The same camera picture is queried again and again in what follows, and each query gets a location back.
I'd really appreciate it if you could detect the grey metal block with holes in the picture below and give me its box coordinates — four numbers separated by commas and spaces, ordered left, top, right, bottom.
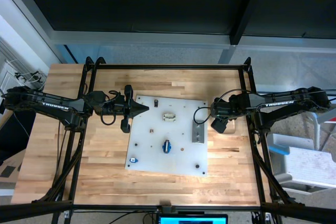
191, 120, 205, 145

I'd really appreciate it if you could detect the clear plastic tub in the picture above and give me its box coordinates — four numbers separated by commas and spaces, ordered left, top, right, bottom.
209, 94, 237, 136

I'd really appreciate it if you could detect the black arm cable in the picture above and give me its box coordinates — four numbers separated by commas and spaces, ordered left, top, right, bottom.
100, 90, 119, 126
193, 106, 215, 125

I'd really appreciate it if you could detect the black pillar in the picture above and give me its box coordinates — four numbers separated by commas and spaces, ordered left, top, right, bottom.
229, 0, 263, 46

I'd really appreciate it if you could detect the white cable bundle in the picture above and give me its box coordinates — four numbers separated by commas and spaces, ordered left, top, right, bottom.
13, 70, 46, 84

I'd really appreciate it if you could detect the black camera on frame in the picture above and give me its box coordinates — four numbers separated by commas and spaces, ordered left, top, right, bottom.
160, 201, 175, 214

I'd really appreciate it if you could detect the blue laptop screen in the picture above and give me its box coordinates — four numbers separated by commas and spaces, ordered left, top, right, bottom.
156, 213, 228, 224

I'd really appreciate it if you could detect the black metal frame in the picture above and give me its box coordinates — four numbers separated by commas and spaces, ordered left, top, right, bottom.
0, 56, 336, 224

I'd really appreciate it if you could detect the cardboard box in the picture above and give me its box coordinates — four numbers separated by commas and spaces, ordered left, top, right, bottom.
0, 149, 27, 184

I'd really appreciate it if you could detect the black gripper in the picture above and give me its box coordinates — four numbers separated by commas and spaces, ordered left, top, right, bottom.
211, 95, 237, 133
112, 84, 150, 133

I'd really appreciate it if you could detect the white step stool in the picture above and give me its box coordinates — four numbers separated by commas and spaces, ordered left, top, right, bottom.
267, 133, 336, 196

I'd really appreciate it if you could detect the white board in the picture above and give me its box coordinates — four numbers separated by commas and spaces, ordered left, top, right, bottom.
123, 94, 208, 178

